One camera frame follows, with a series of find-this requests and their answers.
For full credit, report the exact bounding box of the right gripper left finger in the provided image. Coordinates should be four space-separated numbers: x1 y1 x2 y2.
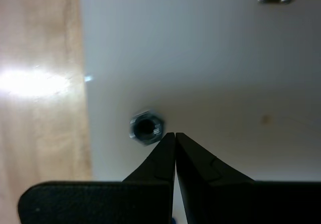
17 132 176 224

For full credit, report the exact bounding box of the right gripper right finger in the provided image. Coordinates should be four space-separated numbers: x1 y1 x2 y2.
175 132 321 224

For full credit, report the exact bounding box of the steel hex nut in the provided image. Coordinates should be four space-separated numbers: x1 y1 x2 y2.
128 110 166 147

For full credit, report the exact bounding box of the white task board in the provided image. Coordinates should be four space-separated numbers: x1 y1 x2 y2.
80 0 321 224

